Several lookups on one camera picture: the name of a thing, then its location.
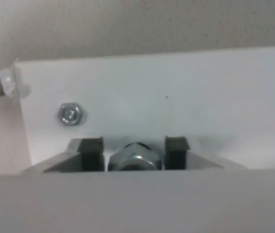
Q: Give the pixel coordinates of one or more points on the white task board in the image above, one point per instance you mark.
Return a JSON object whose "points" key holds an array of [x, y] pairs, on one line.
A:
{"points": [[152, 92]]}

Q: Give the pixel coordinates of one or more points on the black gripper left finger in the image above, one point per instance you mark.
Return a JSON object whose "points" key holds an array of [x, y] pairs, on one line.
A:
{"points": [[91, 155]]}

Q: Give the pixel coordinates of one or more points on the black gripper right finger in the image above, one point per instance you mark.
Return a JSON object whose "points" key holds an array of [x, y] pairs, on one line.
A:
{"points": [[175, 153]]}

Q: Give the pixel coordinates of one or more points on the metal hex bolt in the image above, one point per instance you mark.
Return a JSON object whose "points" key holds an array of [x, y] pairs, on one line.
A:
{"points": [[133, 160]]}

